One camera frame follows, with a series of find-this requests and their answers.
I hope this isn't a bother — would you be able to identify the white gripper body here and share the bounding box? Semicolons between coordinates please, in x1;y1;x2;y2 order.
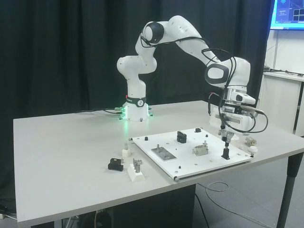
209;106;257;132

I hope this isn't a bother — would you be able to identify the white cabinet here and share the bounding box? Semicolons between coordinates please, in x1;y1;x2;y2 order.
253;70;304;138

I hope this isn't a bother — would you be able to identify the white task board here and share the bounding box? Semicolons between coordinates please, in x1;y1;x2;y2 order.
128;127;253;183

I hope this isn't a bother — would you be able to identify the black table leg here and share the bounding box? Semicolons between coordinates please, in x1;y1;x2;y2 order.
276;148;304;228

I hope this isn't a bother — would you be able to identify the white peg holder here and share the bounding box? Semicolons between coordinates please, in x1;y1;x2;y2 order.
127;163;146;183

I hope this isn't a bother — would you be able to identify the blue screen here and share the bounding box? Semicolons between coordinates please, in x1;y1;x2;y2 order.
269;0;304;31

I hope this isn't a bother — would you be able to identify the large black box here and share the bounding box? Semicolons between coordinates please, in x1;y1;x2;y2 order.
62;184;197;228

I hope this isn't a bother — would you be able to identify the black curtain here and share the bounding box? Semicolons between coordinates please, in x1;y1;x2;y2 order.
0;0;274;216

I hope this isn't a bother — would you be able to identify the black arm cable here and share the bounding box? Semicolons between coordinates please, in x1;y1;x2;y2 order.
140;33;269;133

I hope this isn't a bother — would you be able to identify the small white camera box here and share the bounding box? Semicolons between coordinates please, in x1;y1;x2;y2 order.
235;93;257;105

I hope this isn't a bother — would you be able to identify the silver wrist ring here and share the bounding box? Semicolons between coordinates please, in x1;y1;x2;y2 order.
224;88;237;105

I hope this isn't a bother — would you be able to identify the thin grey cable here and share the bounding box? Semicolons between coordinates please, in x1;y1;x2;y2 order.
205;181;278;228

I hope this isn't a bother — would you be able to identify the black floor cable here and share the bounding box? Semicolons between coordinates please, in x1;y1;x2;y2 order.
194;193;208;228

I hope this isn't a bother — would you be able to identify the black base cable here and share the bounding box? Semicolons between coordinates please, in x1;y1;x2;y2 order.
78;108;126;117

